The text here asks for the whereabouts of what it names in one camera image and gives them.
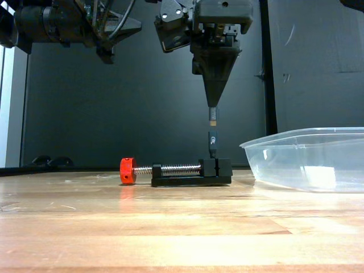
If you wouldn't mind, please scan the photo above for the USB-C plug with braided cable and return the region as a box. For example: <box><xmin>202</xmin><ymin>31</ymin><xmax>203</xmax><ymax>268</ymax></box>
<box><xmin>208</xmin><ymin>106</ymin><xmax>219</xmax><ymax>127</ymax></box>

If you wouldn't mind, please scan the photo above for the dark USB-C socket adapter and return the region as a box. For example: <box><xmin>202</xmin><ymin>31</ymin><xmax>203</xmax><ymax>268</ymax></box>
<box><xmin>207</xmin><ymin>130</ymin><xmax>219</xmax><ymax>159</ymax></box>

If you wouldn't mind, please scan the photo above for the black vise with orange knob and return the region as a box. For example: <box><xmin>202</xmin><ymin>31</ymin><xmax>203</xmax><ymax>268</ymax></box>
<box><xmin>119</xmin><ymin>156</ymin><xmax>233</xmax><ymax>188</ymax></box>

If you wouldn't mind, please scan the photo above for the clear plastic tub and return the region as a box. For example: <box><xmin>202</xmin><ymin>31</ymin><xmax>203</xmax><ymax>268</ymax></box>
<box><xmin>238</xmin><ymin>127</ymin><xmax>364</xmax><ymax>194</ymax></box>

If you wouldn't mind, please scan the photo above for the small white block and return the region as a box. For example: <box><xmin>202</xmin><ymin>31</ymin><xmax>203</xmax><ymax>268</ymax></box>
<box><xmin>302</xmin><ymin>166</ymin><xmax>336</xmax><ymax>189</ymax></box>

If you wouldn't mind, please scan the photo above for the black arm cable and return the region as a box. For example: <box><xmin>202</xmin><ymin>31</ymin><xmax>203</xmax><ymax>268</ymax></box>
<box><xmin>92</xmin><ymin>0</ymin><xmax>137</xmax><ymax>40</ymax></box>

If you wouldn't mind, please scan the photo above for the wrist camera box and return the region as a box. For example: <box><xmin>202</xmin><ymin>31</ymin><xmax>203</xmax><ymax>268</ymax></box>
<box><xmin>154</xmin><ymin>0</ymin><xmax>191</xmax><ymax>54</ymax></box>

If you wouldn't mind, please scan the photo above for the black arched bracket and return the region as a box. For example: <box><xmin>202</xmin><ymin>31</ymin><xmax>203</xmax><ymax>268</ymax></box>
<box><xmin>48</xmin><ymin>156</ymin><xmax>75</xmax><ymax>167</ymax></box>
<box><xmin>30</xmin><ymin>155</ymin><xmax>52</xmax><ymax>167</ymax></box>

